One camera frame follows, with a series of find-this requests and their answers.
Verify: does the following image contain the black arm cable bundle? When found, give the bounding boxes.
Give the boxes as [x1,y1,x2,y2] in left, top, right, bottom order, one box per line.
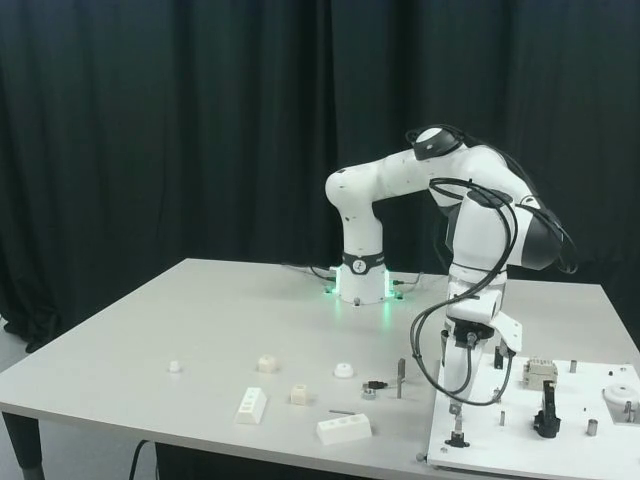
[404,125,581,275]

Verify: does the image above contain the black curtains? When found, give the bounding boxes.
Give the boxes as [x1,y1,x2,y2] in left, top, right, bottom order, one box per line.
[0,0,640,351]

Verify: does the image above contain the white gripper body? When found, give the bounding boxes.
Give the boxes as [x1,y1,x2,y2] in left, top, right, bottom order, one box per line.
[442,335,490,407]

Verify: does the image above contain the black D-SUB plug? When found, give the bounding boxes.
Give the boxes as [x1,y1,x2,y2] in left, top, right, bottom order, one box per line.
[532,382,561,441]

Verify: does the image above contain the white large gear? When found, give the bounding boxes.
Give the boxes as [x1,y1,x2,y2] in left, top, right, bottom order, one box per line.
[602,382,640,414]

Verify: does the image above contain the white task board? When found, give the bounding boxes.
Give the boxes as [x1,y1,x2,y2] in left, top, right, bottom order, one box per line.
[423,357,640,471]

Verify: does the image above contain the grey metal connector block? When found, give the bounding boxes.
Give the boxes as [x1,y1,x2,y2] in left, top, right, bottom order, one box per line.
[521,357,551,389]

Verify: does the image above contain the white holder with round holes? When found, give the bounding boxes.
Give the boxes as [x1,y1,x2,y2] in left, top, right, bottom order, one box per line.
[315,413,372,446]

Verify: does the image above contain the black floor cable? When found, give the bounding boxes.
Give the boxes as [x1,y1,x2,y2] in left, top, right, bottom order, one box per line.
[130,438,152,480]

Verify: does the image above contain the black base cable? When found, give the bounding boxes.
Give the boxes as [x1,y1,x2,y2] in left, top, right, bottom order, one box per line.
[392,272,426,292]
[279,262,337,280]

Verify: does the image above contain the black looped gripper cable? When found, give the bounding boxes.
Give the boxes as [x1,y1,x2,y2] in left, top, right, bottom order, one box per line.
[409,177,517,407]

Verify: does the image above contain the black Ethernet plug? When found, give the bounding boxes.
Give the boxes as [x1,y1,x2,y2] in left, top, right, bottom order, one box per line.
[444,417,469,446]

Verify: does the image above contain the black table leg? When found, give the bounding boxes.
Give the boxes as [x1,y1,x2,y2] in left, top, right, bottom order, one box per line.
[1,410,42,480]

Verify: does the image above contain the white holder with square holes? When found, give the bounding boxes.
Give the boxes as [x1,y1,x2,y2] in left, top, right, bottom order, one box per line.
[233,387,269,426]

